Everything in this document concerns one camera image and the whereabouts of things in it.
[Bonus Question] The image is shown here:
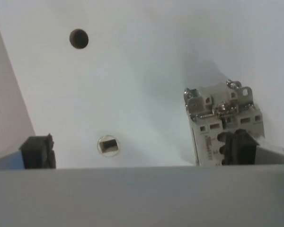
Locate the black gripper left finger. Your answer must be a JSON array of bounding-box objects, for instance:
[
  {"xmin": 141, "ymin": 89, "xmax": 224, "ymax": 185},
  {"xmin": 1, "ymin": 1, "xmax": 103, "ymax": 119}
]
[{"xmin": 0, "ymin": 133, "xmax": 57, "ymax": 169}]

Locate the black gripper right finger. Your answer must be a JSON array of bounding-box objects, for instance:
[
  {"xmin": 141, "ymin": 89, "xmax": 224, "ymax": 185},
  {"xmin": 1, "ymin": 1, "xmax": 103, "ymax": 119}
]
[{"xmin": 224, "ymin": 129, "xmax": 284, "ymax": 166}]

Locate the grey waterproof plug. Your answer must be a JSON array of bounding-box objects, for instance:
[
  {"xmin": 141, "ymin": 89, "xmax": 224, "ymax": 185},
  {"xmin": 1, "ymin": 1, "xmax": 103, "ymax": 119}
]
[{"xmin": 184, "ymin": 79, "xmax": 266, "ymax": 166}]

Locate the white task board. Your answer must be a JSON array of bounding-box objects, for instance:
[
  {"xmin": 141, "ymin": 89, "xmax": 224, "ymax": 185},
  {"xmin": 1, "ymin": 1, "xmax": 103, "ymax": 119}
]
[{"xmin": 0, "ymin": 0, "xmax": 284, "ymax": 169}]

